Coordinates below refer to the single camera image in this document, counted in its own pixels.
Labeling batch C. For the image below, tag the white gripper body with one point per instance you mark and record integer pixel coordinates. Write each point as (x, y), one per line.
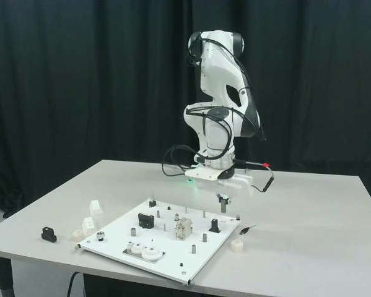
(239, 185)

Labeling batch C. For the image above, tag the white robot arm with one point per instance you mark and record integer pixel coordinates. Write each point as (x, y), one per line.
(213, 74)

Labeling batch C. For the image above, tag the white sloped peg holder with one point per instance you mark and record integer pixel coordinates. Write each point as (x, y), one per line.
(88, 224)
(96, 207)

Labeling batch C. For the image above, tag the black USB plug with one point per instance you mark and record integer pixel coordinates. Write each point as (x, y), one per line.
(244, 230)

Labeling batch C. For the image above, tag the white hexagonal holder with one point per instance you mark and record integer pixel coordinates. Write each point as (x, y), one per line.
(238, 246)
(76, 234)

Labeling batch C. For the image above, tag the white large gear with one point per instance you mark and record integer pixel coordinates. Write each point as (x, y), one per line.
(151, 253)

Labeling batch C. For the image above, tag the white medium gear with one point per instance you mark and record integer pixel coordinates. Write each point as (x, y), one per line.
(137, 249)

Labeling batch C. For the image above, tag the white small gear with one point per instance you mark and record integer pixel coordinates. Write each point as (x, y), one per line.
(129, 245)

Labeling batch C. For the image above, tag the white task board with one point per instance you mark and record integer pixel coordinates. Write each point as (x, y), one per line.
(117, 244)

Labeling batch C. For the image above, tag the metal BNC plug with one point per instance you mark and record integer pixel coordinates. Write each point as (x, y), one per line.
(101, 236)

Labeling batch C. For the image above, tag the black D-SUB plug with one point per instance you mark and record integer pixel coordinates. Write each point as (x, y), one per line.
(49, 234)

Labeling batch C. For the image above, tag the black curtain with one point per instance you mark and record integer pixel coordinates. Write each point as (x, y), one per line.
(80, 77)

